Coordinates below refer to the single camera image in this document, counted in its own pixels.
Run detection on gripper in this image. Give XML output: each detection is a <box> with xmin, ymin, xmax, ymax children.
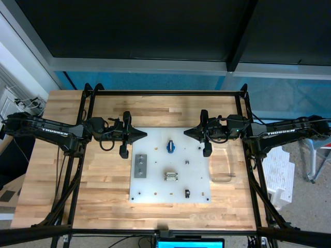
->
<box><xmin>119</xmin><ymin>111</ymin><xmax>147</xmax><ymax>159</ymax></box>
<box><xmin>183</xmin><ymin>110</ymin><xmax>213</xmax><ymax>158</ymax></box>

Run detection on white foam packaging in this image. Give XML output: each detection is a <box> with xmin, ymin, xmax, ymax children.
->
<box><xmin>261</xmin><ymin>149</ymin><xmax>296</xmax><ymax>212</ymax></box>

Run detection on white task board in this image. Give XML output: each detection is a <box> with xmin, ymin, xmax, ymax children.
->
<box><xmin>129</xmin><ymin>127</ymin><xmax>212</xmax><ymax>204</ymax></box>

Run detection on cardboard box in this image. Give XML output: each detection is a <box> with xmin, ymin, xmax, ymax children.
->
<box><xmin>0</xmin><ymin>175</ymin><xmax>28</xmax><ymax>222</ymax></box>

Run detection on black aluminium frame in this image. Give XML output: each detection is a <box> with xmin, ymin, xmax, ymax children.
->
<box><xmin>0</xmin><ymin>82</ymin><xmax>331</xmax><ymax>248</ymax></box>

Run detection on grey metal chair legs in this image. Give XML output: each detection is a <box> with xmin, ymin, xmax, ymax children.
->
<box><xmin>299</xmin><ymin>138</ymin><xmax>331</xmax><ymax>184</ymax></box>

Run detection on grey metal plate with posts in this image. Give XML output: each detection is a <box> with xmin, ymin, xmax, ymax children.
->
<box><xmin>134</xmin><ymin>154</ymin><xmax>148</xmax><ymax>179</ymax></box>

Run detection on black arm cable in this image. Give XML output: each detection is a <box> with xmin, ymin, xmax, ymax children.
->
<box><xmin>206</xmin><ymin>117</ymin><xmax>230</xmax><ymax>143</ymax></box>
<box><xmin>99</xmin><ymin>133</ymin><xmax>116</xmax><ymax>152</ymax></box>

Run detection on black low camera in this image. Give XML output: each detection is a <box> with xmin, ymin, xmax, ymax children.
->
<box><xmin>157</xmin><ymin>226</ymin><xmax>173</xmax><ymax>239</ymax></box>

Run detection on blue screen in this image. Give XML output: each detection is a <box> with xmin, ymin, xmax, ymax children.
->
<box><xmin>156</xmin><ymin>238</ymin><xmax>225</xmax><ymax>248</ymax></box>

